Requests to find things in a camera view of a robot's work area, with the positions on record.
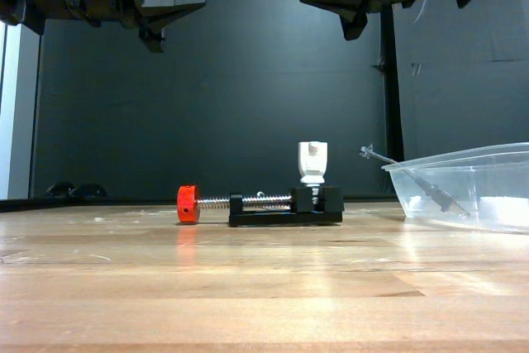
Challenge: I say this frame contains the black aluminium frame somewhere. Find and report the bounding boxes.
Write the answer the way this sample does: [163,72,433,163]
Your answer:
[0,195,401,214]

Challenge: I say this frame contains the clear plastic tub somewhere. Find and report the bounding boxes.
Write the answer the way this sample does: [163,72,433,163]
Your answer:
[380,141,529,236]

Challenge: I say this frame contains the black vertical post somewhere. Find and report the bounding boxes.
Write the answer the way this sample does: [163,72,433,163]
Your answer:
[373,5,405,164]

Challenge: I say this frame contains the black table clamp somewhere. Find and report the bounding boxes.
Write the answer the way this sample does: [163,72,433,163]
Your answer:
[70,183,109,198]
[45,181,76,198]

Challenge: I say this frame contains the black power plug with cord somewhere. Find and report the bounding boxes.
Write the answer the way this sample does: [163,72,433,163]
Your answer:
[360,143,472,218]

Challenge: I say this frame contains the white power receptacle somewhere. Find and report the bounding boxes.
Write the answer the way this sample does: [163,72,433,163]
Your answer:
[297,141,330,206]

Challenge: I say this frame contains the black clamp red knob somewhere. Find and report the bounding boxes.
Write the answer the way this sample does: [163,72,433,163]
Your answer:
[176,184,345,229]

